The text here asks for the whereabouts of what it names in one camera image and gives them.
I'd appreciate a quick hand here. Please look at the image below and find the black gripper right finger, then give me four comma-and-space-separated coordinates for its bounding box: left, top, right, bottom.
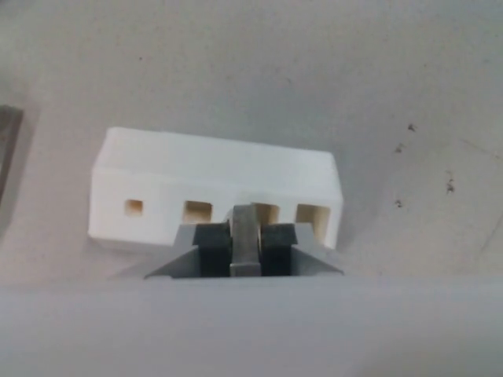
259, 222, 345, 278

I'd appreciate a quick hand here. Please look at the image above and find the metal bolt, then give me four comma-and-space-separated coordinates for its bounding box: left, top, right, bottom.
0, 104, 25, 236

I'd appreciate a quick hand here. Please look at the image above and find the metal square peg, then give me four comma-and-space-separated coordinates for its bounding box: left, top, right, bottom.
229, 203, 263, 278

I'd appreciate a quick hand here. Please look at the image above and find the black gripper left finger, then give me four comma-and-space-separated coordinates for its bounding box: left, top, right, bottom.
143, 222, 233, 280

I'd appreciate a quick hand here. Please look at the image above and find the white square-hole peg holder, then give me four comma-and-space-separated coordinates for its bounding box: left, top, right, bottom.
86, 126, 343, 252

